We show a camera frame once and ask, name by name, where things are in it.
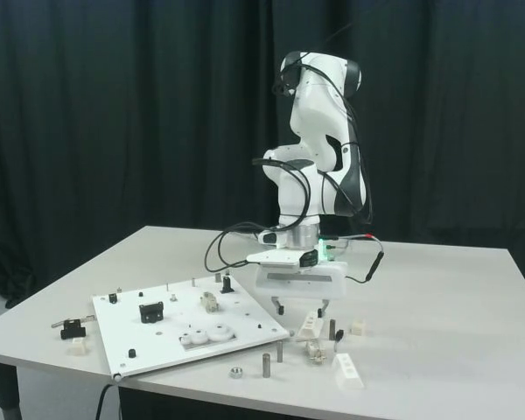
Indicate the metal nut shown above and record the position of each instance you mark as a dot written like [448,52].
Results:
[235,372]

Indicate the dark metal square peg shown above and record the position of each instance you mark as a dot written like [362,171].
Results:
[333,329]

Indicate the long white holder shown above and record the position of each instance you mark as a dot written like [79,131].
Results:
[311,326]
[347,372]

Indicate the white task board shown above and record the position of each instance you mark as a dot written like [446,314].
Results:
[114,332]

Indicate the black upright connector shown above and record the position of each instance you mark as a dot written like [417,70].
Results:
[227,283]

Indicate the beige waterproof plug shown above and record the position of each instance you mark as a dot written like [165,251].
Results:
[315,352]

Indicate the white medium gear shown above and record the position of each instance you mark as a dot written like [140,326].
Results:
[198,336]

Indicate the thin dark metal bar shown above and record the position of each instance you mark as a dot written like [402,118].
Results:
[57,326]

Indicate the black USB plug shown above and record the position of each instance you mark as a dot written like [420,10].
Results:
[339,337]

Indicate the thin black rod red tag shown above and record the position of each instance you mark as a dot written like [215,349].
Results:
[376,264]

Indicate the medium metal round peg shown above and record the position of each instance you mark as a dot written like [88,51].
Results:
[279,352]

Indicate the white small gear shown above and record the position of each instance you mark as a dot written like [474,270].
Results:
[185,339]

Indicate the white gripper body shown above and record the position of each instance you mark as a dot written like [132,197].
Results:
[302,286]

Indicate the thick metal round peg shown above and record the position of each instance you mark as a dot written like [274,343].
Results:
[264,365]

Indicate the black curtain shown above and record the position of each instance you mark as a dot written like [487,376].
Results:
[114,109]

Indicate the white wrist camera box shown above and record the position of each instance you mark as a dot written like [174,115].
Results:
[269,239]

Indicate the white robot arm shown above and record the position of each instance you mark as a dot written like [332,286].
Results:
[306,114]

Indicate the dark table leg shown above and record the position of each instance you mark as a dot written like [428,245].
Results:
[2,389]

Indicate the white large gear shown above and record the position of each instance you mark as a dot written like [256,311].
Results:
[221,332]

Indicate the small white holder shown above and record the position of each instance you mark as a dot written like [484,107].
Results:
[359,328]
[79,348]

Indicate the black D-SUB plug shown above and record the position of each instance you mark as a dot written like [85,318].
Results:
[73,330]

